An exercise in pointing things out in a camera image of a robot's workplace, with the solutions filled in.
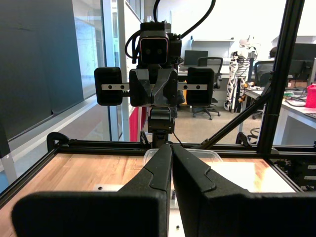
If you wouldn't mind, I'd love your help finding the thick black cable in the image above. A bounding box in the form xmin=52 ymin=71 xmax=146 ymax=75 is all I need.
xmin=153 ymin=0 xmax=216 ymax=39

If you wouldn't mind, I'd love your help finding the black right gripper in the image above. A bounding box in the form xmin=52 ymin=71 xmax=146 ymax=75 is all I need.
xmin=94 ymin=66 xmax=215 ymax=107

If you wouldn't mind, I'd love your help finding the white lab desk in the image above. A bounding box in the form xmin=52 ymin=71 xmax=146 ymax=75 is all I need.
xmin=243 ymin=88 xmax=316 ymax=146

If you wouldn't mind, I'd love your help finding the black computer monitor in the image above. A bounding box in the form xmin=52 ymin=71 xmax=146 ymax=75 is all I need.
xmin=288 ymin=43 xmax=316 ymax=83
xmin=184 ymin=50 xmax=209 ymax=67

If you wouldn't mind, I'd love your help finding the black diagonal frame brace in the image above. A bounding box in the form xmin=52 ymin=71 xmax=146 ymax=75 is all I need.
xmin=199 ymin=82 xmax=272 ymax=149

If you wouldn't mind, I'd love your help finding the white partition panel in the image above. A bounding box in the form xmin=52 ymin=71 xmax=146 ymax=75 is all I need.
xmin=117 ymin=0 xmax=146 ymax=143

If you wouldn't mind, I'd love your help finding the clear plastic tub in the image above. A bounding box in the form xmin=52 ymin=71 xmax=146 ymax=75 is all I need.
xmin=143 ymin=148 xmax=223 ymax=165

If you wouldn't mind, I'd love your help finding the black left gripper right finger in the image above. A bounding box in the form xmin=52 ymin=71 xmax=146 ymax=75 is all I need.
xmin=172 ymin=144 xmax=316 ymax=237

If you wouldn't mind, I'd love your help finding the red container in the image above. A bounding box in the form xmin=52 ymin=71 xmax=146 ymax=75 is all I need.
xmin=305 ymin=83 xmax=316 ymax=109

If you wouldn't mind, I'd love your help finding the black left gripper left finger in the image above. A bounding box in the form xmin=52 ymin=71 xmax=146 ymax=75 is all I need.
xmin=11 ymin=144 xmax=173 ymax=237

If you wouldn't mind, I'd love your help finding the black mesh office chair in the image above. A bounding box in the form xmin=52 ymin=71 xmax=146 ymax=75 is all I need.
xmin=251 ymin=60 xmax=275 ymax=120

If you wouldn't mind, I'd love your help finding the black frame upright post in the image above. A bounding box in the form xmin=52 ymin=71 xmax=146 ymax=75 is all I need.
xmin=256 ymin=0 xmax=306 ymax=155

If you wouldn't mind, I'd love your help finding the white humanoid robot model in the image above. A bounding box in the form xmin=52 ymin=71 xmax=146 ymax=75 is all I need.
xmin=223 ymin=36 xmax=260 ymax=114

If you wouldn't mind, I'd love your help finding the looped black cable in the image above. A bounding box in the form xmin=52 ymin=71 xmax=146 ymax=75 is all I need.
xmin=125 ymin=31 xmax=141 ymax=64

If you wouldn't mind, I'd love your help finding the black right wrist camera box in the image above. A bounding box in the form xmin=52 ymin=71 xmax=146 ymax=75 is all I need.
xmin=139 ymin=22 xmax=183 ymax=64

